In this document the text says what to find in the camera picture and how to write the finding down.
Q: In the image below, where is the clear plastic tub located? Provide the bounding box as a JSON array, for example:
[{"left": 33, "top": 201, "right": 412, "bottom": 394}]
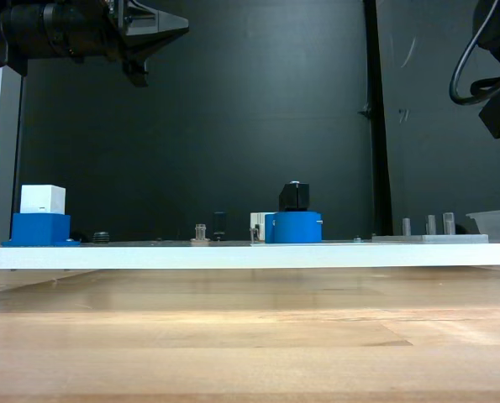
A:
[{"left": 465, "top": 207, "right": 500, "bottom": 244}]

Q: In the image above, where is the white cube block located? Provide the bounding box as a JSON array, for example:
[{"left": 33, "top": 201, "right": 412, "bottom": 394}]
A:
[{"left": 20, "top": 183, "right": 67, "bottom": 216}]

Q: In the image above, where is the small black plug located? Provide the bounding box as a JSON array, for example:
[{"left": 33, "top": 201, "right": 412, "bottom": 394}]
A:
[{"left": 213, "top": 211, "right": 228, "bottom": 242}]

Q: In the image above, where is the clear plastic connector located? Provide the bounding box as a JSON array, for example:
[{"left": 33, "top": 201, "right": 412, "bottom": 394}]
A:
[{"left": 190, "top": 222, "right": 210, "bottom": 243}]

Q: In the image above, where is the blue square holder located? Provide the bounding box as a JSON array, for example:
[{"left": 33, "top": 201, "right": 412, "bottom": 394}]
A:
[{"left": 1, "top": 212, "right": 82, "bottom": 247}]

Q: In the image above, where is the white connector housing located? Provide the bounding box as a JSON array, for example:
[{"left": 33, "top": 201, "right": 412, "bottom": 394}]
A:
[{"left": 250, "top": 211, "right": 276, "bottom": 244}]

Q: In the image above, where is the black block plug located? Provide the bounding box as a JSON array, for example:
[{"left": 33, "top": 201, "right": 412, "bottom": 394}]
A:
[{"left": 278, "top": 180, "right": 310, "bottom": 212}]

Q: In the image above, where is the white board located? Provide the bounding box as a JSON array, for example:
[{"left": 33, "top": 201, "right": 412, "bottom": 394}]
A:
[{"left": 0, "top": 239, "right": 500, "bottom": 270}]

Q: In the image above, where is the blue round holder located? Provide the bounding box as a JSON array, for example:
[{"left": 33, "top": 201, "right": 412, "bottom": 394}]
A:
[{"left": 265, "top": 210, "right": 324, "bottom": 244}]

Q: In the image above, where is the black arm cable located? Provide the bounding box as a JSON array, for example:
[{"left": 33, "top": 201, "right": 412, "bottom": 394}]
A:
[{"left": 448, "top": 0, "right": 500, "bottom": 107}]

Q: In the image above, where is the grey base plate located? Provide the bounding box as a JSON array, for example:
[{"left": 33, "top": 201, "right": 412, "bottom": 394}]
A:
[{"left": 371, "top": 233, "right": 490, "bottom": 244}]

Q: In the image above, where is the black frame post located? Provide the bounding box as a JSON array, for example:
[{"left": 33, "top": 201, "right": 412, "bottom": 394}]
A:
[{"left": 357, "top": 0, "right": 394, "bottom": 237}]

